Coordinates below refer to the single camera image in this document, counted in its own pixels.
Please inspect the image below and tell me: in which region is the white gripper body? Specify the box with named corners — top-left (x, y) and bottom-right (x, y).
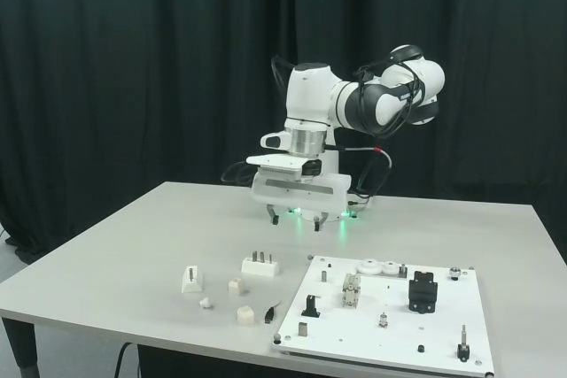
top-left (250, 173), bottom-right (353, 220)

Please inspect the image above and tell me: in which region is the white long peg holder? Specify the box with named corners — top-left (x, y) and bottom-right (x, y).
top-left (240, 255), bottom-right (283, 280)

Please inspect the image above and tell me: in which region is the white wedge peg holder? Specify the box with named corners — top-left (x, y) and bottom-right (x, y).
top-left (181, 266), bottom-right (206, 295)

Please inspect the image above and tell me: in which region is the flat white plate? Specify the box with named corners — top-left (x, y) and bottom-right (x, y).
top-left (245, 153), bottom-right (307, 167)

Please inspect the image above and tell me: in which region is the small white box dark window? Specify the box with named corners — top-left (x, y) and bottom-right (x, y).
top-left (260, 131), bottom-right (293, 150)

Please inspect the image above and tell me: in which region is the white large gear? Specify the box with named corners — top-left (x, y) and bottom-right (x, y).
top-left (355, 258), bottom-right (384, 277)

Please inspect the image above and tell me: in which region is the thin black rod red tag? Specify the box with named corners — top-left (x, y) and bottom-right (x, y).
top-left (327, 144), bottom-right (383, 153)

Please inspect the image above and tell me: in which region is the black USB plug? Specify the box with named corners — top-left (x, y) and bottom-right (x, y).
top-left (263, 300), bottom-right (284, 324)

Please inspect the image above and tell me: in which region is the large white square holder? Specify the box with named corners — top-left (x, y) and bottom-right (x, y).
top-left (236, 305), bottom-right (258, 325)

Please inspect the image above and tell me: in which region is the white task board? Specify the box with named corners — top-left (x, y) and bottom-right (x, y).
top-left (269, 255), bottom-right (495, 377)

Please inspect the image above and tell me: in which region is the black D-SUB plug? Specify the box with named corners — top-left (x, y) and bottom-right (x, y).
top-left (407, 268), bottom-right (441, 312)

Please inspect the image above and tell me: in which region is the metal bolt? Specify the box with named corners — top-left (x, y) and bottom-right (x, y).
top-left (455, 323), bottom-right (471, 359)

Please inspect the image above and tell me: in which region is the black curtain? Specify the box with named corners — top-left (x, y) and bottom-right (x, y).
top-left (0, 0), bottom-right (567, 264)

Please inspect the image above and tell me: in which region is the dark table leg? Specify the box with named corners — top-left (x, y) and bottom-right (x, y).
top-left (0, 316), bottom-right (37, 378)

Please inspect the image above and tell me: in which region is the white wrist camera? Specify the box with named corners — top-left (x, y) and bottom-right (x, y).
top-left (258, 163), bottom-right (304, 182)

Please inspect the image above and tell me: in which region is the silver wrist ring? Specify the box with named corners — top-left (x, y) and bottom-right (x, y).
top-left (289, 127), bottom-right (328, 154)

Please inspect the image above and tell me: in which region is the black base cable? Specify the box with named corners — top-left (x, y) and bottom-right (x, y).
top-left (220, 159), bottom-right (254, 185)

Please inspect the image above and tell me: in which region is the grey rod wire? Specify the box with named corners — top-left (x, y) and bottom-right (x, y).
top-left (356, 150), bottom-right (394, 200)

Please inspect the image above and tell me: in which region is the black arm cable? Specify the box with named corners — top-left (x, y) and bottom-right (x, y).
top-left (353, 50), bottom-right (427, 136)

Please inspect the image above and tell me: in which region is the black cable under table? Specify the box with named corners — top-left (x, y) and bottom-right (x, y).
top-left (114, 341), bottom-right (136, 378)

